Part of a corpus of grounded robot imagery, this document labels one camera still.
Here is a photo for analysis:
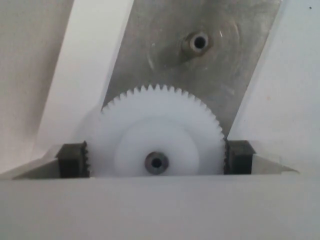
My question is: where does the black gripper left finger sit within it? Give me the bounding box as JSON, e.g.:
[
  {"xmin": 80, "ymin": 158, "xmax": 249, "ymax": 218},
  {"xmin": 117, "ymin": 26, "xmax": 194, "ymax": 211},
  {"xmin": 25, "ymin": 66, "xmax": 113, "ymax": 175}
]
[{"xmin": 11, "ymin": 140, "xmax": 92, "ymax": 180}]

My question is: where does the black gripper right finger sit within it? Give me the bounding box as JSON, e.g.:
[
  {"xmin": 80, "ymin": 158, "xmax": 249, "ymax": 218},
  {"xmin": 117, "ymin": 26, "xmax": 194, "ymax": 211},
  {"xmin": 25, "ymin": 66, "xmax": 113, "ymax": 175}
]
[{"xmin": 222, "ymin": 139, "xmax": 300, "ymax": 176}]

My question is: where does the white large gear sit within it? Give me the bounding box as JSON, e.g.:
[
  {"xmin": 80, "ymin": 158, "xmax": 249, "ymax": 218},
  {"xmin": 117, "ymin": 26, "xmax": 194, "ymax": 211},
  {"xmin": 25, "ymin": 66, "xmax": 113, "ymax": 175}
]
[{"xmin": 85, "ymin": 83, "xmax": 226, "ymax": 178}]

